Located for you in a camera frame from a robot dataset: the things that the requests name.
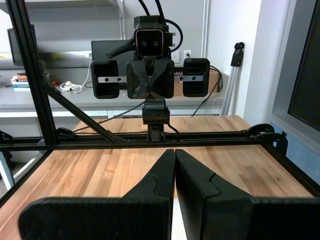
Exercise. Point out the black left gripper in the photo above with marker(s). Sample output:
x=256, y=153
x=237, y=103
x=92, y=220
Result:
x=105, y=70

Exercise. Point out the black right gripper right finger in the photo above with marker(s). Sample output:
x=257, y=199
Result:
x=237, y=217

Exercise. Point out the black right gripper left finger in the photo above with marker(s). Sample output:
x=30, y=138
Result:
x=112, y=217

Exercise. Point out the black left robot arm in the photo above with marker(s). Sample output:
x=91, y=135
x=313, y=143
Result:
x=156, y=115

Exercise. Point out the black computer monitor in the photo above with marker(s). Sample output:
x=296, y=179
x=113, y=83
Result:
x=12, y=50
x=100, y=53

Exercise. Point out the white board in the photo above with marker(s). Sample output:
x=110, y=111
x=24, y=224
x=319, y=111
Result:
x=178, y=220

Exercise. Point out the grey desk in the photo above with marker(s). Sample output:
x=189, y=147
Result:
x=75, y=100

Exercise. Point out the aluminium tripod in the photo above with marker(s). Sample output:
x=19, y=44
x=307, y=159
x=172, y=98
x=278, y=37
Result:
x=236, y=55

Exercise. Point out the small red object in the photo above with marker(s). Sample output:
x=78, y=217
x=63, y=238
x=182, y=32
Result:
x=55, y=82

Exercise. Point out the stack of books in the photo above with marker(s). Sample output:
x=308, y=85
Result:
x=20, y=83

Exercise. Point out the white wall outlet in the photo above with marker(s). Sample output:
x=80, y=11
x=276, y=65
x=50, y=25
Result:
x=187, y=53
x=176, y=57

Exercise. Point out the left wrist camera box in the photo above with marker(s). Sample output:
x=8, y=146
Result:
x=150, y=42

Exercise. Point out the black aluminium frame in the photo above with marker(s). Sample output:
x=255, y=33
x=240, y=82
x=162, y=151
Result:
x=33, y=75

